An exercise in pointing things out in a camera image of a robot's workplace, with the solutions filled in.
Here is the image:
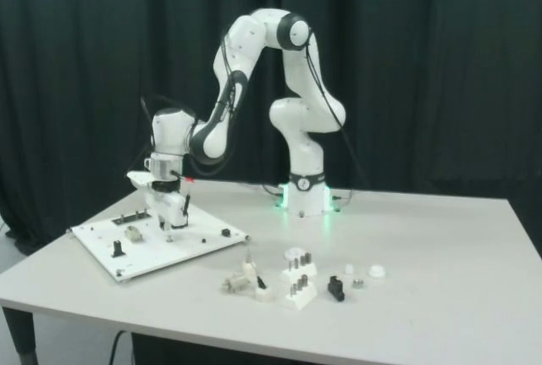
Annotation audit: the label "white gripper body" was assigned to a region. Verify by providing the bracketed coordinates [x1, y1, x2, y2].
[146, 189, 190, 230]

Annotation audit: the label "white task board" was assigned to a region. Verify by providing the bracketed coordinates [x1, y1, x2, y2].
[67, 197, 253, 285]

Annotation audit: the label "beige metal connector plug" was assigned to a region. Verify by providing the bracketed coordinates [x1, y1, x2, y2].
[220, 272, 251, 296]

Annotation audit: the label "white small holder with plug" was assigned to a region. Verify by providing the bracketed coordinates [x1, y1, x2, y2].
[240, 248, 258, 282]

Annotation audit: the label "white holder square pegs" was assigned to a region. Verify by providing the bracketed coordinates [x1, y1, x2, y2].
[279, 254, 318, 281]

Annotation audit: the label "black curtain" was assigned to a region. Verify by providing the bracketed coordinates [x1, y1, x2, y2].
[0, 0, 542, 252]

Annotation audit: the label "white holder round pegs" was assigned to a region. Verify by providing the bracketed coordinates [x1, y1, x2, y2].
[280, 282, 318, 311]

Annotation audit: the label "black equipment box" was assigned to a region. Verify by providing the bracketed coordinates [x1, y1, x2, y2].
[130, 330, 382, 365]

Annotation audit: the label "black D-SUB plug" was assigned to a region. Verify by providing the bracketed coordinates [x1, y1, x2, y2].
[326, 275, 346, 301]

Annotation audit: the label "black table leg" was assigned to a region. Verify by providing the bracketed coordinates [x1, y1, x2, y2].
[1, 306, 35, 365]

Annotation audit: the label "black hanging cable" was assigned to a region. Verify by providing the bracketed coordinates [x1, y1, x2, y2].
[110, 329, 128, 365]

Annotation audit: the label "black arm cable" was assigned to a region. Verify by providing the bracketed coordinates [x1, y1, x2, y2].
[141, 30, 365, 196]

